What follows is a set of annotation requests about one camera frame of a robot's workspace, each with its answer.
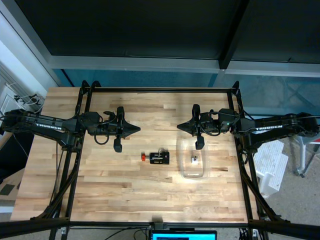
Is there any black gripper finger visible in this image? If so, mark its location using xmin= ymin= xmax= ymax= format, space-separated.
xmin=176 ymin=116 xmax=195 ymax=128
xmin=123 ymin=119 xmax=142 ymax=130
xmin=176 ymin=126 xmax=196 ymax=138
xmin=123 ymin=128 xmax=142 ymax=139

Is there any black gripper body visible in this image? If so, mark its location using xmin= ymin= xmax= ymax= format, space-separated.
xmin=94 ymin=106 xmax=125 ymax=154
xmin=191 ymin=104 xmax=231 ymax=150

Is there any black vise with red knob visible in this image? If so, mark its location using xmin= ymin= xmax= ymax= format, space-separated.
xmin=140 ymin=148 xmax=171 ymax=166

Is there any clear plastic tub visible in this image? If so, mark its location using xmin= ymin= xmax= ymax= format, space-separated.
xmin=176 ymin=138 xmax=210 ymax=181

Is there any white plastic step stool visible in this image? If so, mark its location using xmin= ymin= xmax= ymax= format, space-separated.
xmin=252 ymin=138 xmax=291 ymax=200

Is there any grey metal chair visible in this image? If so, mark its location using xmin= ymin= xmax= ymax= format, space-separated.
xmin=291 ymin=124 xmax=320 ymax=179

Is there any blue laptop screen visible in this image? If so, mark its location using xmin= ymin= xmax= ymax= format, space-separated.
xmin=149 ymin=230 xmax=218 ymax=240

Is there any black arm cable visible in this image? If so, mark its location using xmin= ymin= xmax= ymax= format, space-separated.
xmin=93 ymin=111 xmax=120 ymax=146
xmin=208 ymin=108 xmax=242 ymax=121

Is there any black and white cable bundle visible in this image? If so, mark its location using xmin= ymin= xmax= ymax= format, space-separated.
xmin=12 ymin=93 xmax=43 ymax=111

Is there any black metal frame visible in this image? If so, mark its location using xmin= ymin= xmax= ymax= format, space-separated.
xmin=0 ymin=79 xmax=320 ymax=240

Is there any black table-level camera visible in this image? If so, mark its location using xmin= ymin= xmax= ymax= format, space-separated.
xmin=149 ymin=216 xmax=169 ymax=230

